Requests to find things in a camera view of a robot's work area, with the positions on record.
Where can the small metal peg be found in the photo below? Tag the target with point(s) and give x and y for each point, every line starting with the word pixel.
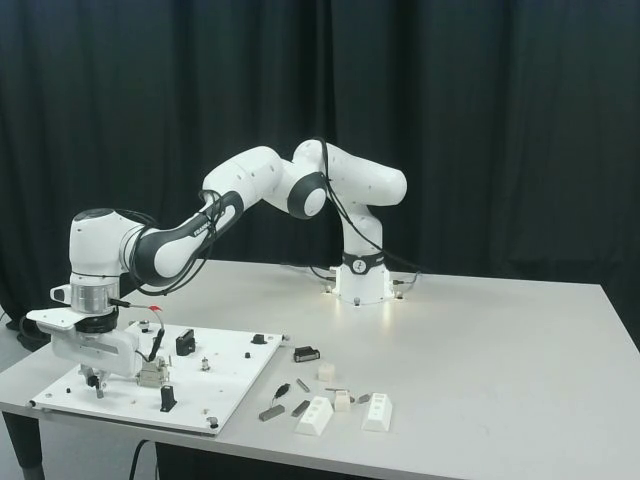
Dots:
pixel 363 398

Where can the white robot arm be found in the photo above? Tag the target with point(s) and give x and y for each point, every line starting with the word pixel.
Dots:
pixel 260 170

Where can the white peg holder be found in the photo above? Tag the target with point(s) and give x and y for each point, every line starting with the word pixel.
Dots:
pixel 312 420
pixel 376 415

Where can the metal square peg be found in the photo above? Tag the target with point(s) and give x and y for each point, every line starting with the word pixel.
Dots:
pixel 301 407
pixel 271 412

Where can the black D-SUB plug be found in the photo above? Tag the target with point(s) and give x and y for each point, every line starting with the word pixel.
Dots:
pixel 306 354

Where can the round metal waterproof plug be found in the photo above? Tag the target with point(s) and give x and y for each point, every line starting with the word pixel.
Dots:
pixel 144 326

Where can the black table leg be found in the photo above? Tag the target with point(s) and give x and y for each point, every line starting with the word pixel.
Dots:
pixel 20 445

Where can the black curtain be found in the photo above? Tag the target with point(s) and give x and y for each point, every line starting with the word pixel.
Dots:
pixel 100 100

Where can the metal BNC plug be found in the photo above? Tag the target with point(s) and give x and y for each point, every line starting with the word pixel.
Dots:
pixel 204 363

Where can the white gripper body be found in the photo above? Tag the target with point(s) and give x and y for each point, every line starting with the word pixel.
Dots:
pixel 100 355

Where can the metal round peg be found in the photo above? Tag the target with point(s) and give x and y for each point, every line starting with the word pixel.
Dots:
pixel 99 395
pixel 301 385

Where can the thin metal peg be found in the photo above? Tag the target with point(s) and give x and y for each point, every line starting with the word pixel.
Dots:
pixel 334 390

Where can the white task board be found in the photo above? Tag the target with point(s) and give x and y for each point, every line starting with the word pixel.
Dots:
pixel 225 370

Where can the small white cube holder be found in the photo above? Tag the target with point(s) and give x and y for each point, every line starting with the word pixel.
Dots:
pixel 342 402
pixel 325 373

